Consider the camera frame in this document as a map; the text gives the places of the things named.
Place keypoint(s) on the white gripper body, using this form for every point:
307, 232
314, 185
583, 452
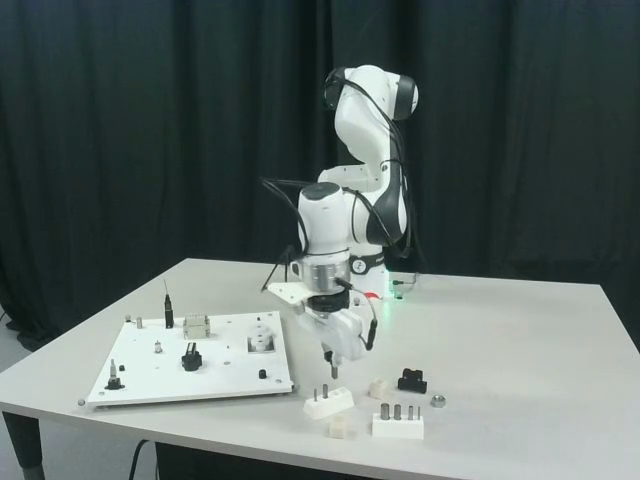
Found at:
345, 332

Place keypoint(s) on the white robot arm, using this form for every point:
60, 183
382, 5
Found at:
360, 120

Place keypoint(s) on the white peg holder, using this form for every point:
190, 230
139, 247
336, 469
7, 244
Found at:
335, 402
397, 427

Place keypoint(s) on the small white plug holder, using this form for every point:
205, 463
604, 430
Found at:
380, 389
339, 425

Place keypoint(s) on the black D-SUB plug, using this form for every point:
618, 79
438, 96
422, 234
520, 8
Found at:
412, 382

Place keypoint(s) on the metal nut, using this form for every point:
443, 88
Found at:
439, 400

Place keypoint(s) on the white task board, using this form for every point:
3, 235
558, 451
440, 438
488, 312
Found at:
210, 370

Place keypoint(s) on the black waterproof plug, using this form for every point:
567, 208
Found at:
191, 360

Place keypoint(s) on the black plug with thin pin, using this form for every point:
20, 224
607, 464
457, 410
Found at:
169, 312

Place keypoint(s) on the grey BNC plug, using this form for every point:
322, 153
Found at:
114, 375

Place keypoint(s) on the black curtain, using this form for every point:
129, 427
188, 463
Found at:
150, 125

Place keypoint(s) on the grey table leg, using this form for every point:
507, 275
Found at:
22, 445

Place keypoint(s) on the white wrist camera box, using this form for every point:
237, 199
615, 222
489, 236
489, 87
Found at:
296, 270

